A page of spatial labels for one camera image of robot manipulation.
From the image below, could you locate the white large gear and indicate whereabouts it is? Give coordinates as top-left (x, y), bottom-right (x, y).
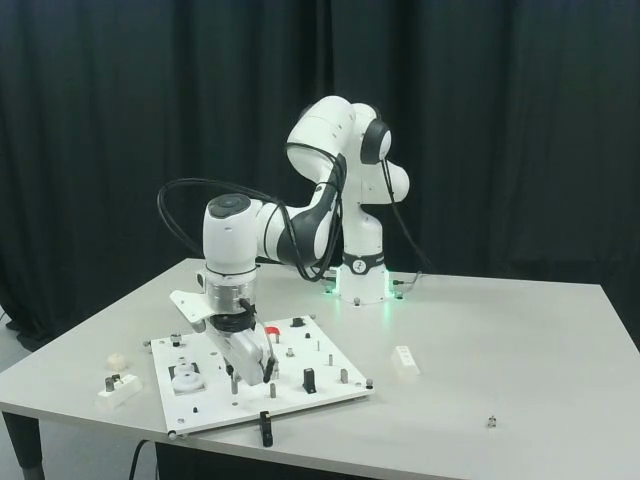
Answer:
top-left (171, 375), bottom-right (206, 397)

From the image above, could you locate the black table leg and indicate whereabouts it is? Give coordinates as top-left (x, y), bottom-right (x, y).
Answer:
top-left (1, 411), bottom-right (44, 480)

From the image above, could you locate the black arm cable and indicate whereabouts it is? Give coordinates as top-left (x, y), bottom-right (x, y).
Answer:
top-left (372, 115), bottom-right (432, 294)
top-left (158, 143), bottom-right (348, 282)

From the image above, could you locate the white holder block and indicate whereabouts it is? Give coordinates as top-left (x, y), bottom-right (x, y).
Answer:
top-left (390, 344), bottom-right (421, 377)

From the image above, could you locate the white task board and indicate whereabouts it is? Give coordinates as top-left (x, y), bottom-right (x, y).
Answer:
top-left (149, 315), bottom-right (375, 437)

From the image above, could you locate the white peg holder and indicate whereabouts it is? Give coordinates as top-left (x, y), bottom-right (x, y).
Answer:
top-left (94, 374), bottom-right (145, 412)

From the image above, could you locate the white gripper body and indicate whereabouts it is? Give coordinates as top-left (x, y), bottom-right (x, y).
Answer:
top-left (209, 325), bottom-right (269, 388)

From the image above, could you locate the thin black rod on wire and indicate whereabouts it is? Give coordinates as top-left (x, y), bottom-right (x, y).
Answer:
top-left (239, 298), bottom-right (283, 381)

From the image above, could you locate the black curtain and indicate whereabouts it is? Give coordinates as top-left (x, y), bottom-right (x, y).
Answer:
top-left (0, 0), bottom-right (640, 351)

